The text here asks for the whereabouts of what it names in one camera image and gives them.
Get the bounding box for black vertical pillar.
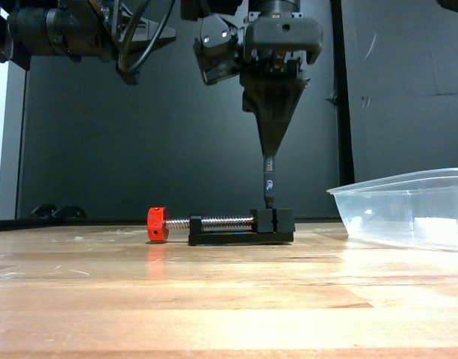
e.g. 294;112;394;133
325;0;356;185

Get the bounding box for black vise with red knob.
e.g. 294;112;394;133
146;206;295;247

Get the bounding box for clear plastic tub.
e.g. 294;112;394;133
326;167;458;254

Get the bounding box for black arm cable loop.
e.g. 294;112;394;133
118;0;177;74

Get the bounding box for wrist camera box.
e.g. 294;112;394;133
193;13;245;86

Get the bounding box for black curved frame bracket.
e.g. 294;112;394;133
30;203;58;220
53;205;87;220

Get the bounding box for black aluminium table frame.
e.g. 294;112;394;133
0;218;349;233

